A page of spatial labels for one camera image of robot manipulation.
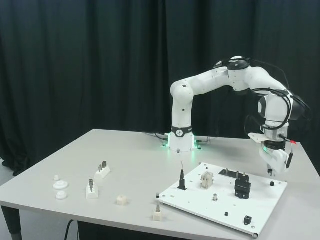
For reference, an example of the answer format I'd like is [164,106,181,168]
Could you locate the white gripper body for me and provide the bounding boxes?
[258,147,290,174]

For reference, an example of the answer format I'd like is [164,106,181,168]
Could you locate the thin black rod red tag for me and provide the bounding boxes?
[285,139,298,170]

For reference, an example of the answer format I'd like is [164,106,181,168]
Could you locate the white task board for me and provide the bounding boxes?
[158,161,289,237]

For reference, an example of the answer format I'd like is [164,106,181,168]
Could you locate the black waterproof plug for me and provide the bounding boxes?
[178,161,187,188]

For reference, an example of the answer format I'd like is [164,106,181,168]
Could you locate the empty beige plug holder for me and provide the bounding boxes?
[116,194,129,206]

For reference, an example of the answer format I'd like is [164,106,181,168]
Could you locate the white square peg holder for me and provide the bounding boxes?
[94,166,112,180]

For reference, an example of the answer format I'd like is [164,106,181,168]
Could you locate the white round peg holder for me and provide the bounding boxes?
[85,184,100,200]

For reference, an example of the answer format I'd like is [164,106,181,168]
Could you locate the white large gear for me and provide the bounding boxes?
[53,181,70,192]

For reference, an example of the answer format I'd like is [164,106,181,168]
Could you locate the black curtain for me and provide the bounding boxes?
[0,0,320,176]

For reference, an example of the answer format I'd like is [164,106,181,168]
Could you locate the black table leg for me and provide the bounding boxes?
[1,206,21,240]

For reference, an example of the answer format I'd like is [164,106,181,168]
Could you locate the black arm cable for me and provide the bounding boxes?
[213,56,313,141]

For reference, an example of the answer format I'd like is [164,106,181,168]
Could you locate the black base cable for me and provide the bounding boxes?
[143,131,171,143]

